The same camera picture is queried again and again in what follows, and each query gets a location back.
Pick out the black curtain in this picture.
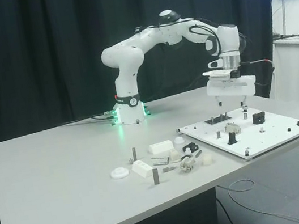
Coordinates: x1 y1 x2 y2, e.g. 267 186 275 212
0 0 299 224

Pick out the white peg holder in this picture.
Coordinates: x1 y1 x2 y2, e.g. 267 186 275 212
130 158 154 181
148 138 175 155

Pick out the white task board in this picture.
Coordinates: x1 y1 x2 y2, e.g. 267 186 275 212
174 97 299 173

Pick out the small flat metal piece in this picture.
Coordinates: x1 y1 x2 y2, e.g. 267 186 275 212
162 164 177 173

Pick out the beige multi-pin plug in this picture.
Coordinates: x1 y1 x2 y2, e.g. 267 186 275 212
177 158 197 174

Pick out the grey metal plate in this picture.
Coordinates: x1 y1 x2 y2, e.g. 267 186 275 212
150 154 170 166

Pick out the thin grey floor cable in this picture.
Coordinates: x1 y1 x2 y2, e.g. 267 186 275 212
225 169 299 221

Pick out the white large gear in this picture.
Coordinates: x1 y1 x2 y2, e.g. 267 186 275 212
109 166 130 181

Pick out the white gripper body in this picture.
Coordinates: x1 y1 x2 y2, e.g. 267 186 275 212
203 67 259 105

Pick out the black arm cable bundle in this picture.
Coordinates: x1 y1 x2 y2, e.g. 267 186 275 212
135 9 249 68

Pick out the black base cable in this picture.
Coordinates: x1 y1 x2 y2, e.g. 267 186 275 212
64 110 118 127

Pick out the cream white plastic holder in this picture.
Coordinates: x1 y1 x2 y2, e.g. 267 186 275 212
166 147 181 164
201 153 214 166

